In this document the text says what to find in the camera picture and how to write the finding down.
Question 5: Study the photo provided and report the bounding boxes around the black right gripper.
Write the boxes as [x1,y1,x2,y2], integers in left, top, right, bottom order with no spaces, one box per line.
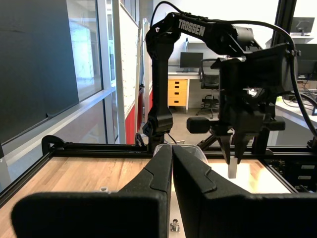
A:
[187,91,285,165]

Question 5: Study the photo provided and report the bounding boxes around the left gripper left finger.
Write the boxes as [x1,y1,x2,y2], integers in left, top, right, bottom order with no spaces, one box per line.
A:
[11,145,173,238]

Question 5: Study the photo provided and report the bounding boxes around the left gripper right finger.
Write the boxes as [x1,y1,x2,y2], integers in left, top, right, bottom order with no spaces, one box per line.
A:
[172,145,317,238]

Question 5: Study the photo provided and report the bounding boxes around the silver square bar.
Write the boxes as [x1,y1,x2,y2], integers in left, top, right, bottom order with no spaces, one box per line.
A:
[227,158,238,179]

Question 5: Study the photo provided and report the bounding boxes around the clear plastic tub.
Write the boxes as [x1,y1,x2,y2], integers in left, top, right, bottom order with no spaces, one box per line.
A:
[153,143,209,165]

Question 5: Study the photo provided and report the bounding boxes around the white office desk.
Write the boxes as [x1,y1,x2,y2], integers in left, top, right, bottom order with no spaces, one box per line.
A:
[274,98,317,129]
[168,71,218,82]

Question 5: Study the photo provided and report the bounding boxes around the black office chair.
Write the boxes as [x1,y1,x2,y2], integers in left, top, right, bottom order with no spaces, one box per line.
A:
[197,58,223,119]

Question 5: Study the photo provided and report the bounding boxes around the small silver fastener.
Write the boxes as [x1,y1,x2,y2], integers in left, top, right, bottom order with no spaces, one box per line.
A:
[169,218,181,233]

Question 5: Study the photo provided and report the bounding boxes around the yellow drawer cabinet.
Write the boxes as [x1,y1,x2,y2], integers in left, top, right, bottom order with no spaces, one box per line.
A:
[167,79,188,107]

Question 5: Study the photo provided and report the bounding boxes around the black computer monitor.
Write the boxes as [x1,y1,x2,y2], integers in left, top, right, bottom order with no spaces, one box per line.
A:
[294,43,317,80]
[180,52,204,73]
[289,17,315,37]

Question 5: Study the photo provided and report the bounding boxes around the white partition with red base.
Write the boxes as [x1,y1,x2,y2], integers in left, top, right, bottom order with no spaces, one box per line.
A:
[112,0,139,145]

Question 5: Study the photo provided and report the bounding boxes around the black table frame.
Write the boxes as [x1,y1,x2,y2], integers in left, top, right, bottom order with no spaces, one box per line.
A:
[0,0,317,209]

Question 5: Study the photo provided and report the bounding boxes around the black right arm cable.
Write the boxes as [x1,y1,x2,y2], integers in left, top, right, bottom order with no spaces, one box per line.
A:
[150,1,317,139]

